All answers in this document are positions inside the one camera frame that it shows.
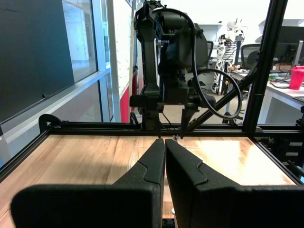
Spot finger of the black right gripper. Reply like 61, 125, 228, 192
180, 109, 193, 140
152, 111, 164, 140

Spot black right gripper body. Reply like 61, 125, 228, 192
129, 68, 217, 114

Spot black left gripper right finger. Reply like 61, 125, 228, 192
165, 139, 304, 228

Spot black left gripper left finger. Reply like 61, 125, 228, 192
10, 139, 166, 228

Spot red panel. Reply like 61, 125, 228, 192
119, 71, 139, 124

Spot black office chair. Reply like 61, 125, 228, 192
240, 43, 262, 72

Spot white robot figure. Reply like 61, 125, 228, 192
212, 18, 249, 94

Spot white desk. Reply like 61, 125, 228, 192
231, 71, 304, 125

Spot red cup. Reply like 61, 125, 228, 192
288, 66, 304, 90

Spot black computer monitor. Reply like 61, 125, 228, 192
273, 25, 304, 65

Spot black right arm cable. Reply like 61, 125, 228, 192
152, 7, 243, 119

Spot black aluminium frame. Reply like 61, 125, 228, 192
0, 0, 304, 188

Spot grey metal window frame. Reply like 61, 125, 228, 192
0, 68, 112, 145

